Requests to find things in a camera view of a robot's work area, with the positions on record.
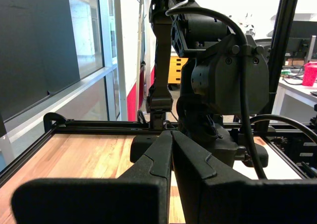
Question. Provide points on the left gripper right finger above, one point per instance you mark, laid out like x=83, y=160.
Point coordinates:
x=235, y=201

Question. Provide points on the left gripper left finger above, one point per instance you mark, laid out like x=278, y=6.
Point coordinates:
x=99, y=199

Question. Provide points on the white desk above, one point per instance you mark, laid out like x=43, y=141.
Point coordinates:
x=294, y=90

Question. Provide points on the black metal frame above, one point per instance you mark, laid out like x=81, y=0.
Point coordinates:
x=99, y=127

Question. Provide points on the yellow drawer cabinet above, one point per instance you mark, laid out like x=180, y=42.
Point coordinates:
x=177, y=70

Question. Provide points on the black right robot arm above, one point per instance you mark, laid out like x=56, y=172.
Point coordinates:
x=223, y=85

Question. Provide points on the pink cup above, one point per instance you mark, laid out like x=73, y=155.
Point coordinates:
x=310, y=75

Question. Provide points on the black computer monitor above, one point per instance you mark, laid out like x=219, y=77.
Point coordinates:
x=302, y=30

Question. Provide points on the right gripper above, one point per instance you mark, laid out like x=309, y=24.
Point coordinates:
x=255, y=157

